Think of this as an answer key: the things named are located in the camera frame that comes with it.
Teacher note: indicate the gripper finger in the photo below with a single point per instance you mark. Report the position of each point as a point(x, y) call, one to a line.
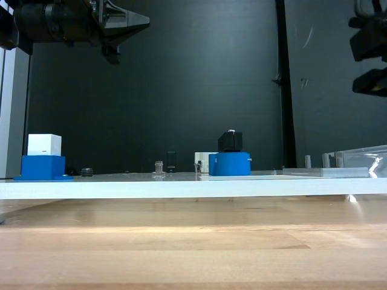
point(112, 51)
point(373, 83)
point(130, 22)

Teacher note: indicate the clear plastic tub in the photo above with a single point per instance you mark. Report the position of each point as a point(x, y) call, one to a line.
point(362, 160)

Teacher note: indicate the grey square peg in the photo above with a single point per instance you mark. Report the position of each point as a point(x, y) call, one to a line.
point(339, 160)

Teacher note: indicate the medium steel peg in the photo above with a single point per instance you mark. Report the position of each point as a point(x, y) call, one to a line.
point(328, 160)

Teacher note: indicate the aluminium peg block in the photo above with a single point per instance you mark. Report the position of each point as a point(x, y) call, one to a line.
point(346, 172)

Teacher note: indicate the thin steel pin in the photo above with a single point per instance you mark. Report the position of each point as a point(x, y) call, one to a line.
point(308, 161)

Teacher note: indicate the white cube block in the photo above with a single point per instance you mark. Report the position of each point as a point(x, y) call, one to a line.
point(42, 145)

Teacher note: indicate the black threaded set screw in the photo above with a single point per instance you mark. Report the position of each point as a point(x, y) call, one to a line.
point(87, 172)

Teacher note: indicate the black upright connector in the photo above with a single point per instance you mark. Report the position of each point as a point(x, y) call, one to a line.
point(171, 161)

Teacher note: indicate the small black cap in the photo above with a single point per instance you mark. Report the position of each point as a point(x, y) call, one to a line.
point(72, 171)

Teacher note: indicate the clear plastic fitting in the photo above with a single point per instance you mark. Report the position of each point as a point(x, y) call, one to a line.
point(158, 169)

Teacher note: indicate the blue square holder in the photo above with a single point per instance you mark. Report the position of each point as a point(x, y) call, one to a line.
point(42, 167)

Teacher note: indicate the white task board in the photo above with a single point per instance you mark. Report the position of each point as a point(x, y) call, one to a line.
point(121, 188)

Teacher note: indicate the white connector housing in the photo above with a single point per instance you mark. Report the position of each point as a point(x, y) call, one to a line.
point(201, 158)

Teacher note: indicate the black D-sub connector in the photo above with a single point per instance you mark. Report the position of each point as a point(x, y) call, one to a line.
point(229, 142)

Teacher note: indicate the blue round holder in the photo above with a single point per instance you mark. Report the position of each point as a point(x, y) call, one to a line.
point(232, 164)

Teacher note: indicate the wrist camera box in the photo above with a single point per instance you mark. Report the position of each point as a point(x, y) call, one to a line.
point(369, 45)

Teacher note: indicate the black frame post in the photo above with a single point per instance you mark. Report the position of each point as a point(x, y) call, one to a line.
point(285, 90)

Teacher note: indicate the small metal bracket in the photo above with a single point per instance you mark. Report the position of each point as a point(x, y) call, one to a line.
point(197, 169)

